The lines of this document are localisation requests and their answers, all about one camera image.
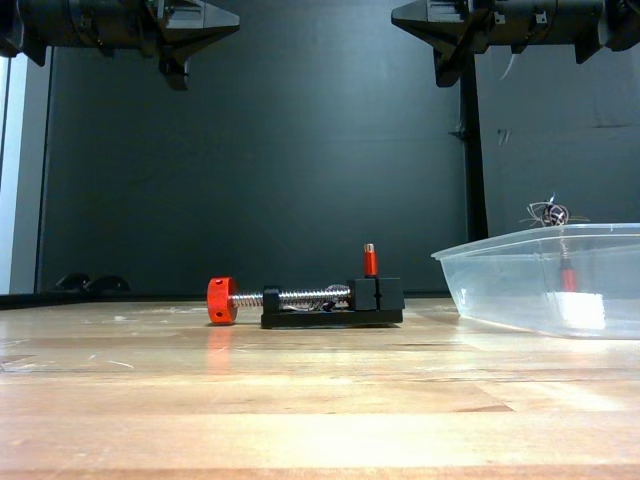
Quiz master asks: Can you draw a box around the white hub block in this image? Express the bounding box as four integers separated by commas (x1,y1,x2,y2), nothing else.
554,291,606,331

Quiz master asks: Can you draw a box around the clear plastic tub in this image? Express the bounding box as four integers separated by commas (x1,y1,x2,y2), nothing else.
430,222,640,341

